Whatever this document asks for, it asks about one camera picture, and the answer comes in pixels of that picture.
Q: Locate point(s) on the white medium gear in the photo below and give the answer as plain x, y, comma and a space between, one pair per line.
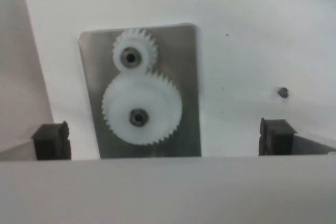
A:
131, 44

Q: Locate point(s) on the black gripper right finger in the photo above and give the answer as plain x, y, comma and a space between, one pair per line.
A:
275, 137

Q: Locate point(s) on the white task board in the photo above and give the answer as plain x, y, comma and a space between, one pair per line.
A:
249, 51

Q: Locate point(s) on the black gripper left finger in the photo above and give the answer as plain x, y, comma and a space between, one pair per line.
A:
51, 141

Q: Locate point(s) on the white large gear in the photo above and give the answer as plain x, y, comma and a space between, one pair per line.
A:
155, 119

